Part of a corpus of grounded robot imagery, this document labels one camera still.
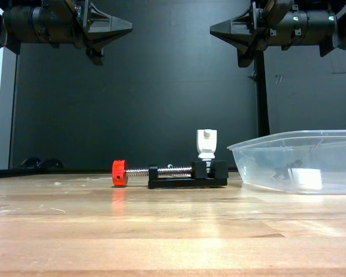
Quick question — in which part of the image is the white cable with plug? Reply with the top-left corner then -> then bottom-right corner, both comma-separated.
195,129 -> 219,155

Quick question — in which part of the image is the small white cube plug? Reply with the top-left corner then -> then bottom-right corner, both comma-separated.
293,168 -> 323,190

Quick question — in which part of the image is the clear plastic tub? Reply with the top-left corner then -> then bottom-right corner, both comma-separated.
226,129 -> 346,196

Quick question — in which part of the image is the black clamp with red knob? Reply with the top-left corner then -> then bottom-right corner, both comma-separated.
112,159 -> 229,190

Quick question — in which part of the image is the black vertical post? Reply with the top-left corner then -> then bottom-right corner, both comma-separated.
255,51 -> 271,137

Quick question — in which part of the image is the black metal frame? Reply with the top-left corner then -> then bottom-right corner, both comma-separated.
0,168 -> 243,179

